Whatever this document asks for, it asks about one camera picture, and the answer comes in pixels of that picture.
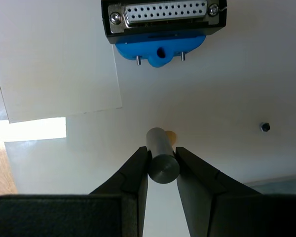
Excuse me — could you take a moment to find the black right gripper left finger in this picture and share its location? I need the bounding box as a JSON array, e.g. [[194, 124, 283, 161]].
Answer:
[[0, 146, 149, 237]]

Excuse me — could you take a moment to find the blue round connector mount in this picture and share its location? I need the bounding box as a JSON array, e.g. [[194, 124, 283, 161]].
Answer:
[[114, 34, 208, 68]]

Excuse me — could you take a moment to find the black D-sub connector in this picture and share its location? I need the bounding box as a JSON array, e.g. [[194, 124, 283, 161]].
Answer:
[[100, 0, 228, 45]]

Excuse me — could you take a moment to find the white taskboard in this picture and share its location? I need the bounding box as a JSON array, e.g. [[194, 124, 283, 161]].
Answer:
[[0, 0, 296, 237]]

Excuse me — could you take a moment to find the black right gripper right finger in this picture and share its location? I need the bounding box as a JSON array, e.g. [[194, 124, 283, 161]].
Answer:
[[175, 146, 296, 237]]

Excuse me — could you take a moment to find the grey metal 16mm cylinder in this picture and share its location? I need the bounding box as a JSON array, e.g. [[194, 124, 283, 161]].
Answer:
[[145, 127, 181, 185]]

